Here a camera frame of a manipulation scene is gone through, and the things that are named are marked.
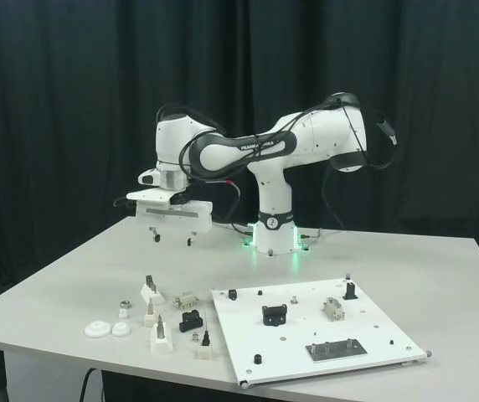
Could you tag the flat white mounting plate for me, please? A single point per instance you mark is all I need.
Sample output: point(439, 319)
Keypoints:
point(147, 194)

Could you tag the white large gear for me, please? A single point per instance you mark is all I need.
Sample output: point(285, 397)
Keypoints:
point(97, 329)

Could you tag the thin metal round peg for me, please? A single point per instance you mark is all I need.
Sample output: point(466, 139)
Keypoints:
point(159, 321)

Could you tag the black curtain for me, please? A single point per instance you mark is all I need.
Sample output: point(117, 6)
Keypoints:
point(55, 84)

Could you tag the white square peg holder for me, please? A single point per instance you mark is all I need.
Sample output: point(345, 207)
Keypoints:
point(152, 296)

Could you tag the white task board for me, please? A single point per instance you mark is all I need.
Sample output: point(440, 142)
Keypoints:
point(306, 335)

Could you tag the thick metal round peg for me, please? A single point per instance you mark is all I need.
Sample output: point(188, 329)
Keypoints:
point(162, 332)

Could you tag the white bolt holder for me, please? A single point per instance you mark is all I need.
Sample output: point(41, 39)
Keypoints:
point(123, 314)

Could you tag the white medium gear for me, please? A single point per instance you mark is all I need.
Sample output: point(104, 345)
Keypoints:
point(119, 329)

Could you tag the white round peg holder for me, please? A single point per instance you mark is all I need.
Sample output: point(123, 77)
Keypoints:
point(161, 344)

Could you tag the metal BNC plug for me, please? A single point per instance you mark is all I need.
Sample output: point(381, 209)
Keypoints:
point(195, 336)

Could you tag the black D-SUB plug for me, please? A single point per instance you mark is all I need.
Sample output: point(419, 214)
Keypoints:
point(190, 320)

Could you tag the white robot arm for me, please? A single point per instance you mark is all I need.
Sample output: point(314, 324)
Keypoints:
point(273, 197)

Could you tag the large metal square peg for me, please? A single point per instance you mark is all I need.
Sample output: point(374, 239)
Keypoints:
point(147, 279)

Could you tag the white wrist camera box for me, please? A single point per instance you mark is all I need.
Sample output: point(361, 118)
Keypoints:
point(147, 178)

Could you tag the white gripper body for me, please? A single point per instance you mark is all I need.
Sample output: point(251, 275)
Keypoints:
point(172, 222)

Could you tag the beige waterproof plug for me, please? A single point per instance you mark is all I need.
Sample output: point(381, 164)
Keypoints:
point(183, 301)

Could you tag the white single peg holder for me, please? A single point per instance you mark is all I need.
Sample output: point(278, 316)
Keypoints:
point(149, 320)

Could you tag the white plug holder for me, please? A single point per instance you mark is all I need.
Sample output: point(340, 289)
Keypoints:
point(205, 352)

